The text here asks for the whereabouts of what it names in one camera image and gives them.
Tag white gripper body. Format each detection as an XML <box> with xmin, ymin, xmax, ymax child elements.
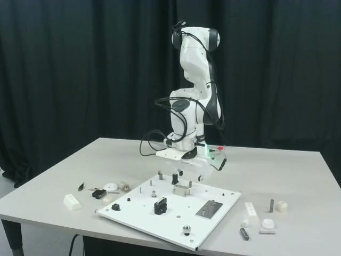
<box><xmin>174</xmin><ymin>156</ymin><xmax>215</xmax><ymax>175</ymax></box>

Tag long white peg holder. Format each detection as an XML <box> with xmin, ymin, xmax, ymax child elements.
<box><xmin>244</xmin><ymin>202</ymin><xmax>260</xmax><ymax>222</ymax></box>

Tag large white peg holder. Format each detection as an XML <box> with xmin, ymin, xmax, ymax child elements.
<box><xmin>63</xmin><ymin>194</ymin><xmax>83</xmax><ymax>212</ymax></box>

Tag flat white mounting plate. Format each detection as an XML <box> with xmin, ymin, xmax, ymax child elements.
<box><xmin>156</xmin><ymin>149</ymin><xmax>184</xmax><ymax>159</ymax></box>

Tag black rod with red tag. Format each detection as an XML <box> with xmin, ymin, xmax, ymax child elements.
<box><xmin>210</xmin><ymin>145</ymin><xmax>228</xmax><ymax>171</ymax></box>

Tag white task board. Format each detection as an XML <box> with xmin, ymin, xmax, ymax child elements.
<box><xmin>94</xmin><ymin>173</ymin><xmax>242</xmax><ymax>252</ymax></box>

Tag white medium gear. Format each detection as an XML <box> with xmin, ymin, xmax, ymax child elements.
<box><xmin>260</xmin><ymin>218</ymin><xmax>276</xmax><ymax>230</ymax></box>

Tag black cabinet under table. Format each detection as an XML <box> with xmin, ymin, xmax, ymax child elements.
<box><xmin>83</xmin><ymin>234</ymin><xmax>192</xmax><ymax>256</ymax></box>

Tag black curtains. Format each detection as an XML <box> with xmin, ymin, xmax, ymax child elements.
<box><xmin>0</xmin><ymin>0</ymin><xmax>341</xmax><ymax>187</ymax></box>

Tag dark grey table leg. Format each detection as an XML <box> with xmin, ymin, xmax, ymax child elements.
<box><xmin>0</xmin><ymin>219</ymin><xmax>22</xmax><ymax>256</ymax></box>

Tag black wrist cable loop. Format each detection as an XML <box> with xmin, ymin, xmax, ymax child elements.
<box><xmin>140</xmin><ymin>97</ymin><xmax>211</xmax><ymax>158</ymax></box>

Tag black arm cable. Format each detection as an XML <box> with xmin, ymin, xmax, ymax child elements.
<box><xmin>172</xmin><ymin>22</ymin><xmax>226</xmax><ymax>131</ymax></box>

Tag black floor cable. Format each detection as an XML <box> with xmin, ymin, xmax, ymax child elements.
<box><xmin>70</xmin><ymin>234</ymin><xmax>84</xmax><ymax>256</ymax></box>

